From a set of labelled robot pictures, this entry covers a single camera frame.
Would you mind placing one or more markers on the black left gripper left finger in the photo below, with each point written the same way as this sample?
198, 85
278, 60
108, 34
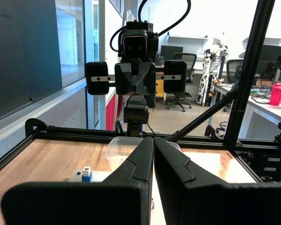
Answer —
72, 204

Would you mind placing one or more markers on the yellow drawer cabinet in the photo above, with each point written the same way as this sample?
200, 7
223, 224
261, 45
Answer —
160, 90

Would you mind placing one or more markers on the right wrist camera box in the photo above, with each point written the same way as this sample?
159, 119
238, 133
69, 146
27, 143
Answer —
134, 44

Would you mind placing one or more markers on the white work table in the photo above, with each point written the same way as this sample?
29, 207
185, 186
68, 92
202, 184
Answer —
260, 110

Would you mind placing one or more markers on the small blue white connector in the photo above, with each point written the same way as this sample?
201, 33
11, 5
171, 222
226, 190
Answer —
86, 177

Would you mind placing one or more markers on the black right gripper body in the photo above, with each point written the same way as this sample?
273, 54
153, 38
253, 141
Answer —
97, 70

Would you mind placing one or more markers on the black aluminium frame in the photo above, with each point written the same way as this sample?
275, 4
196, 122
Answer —
72, 134

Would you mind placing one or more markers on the black mesh office chair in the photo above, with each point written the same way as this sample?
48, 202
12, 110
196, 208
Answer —
233, 70
191, 68

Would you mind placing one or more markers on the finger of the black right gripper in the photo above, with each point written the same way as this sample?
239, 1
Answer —
124, 79
147, 79

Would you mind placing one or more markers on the white desk with shelf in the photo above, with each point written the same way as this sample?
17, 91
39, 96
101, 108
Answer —
189, 43

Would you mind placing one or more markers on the red basket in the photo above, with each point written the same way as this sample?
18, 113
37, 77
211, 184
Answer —
277, 93

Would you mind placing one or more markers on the black monitor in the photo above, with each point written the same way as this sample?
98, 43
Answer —
171, 52
271, 58

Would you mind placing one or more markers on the white lattice structure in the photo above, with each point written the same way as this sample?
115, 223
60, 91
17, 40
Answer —
201, 84

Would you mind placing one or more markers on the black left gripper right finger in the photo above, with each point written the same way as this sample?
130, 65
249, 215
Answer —
224, 206

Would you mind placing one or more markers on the clear plastic tub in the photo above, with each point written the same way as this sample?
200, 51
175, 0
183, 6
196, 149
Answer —
117, 150

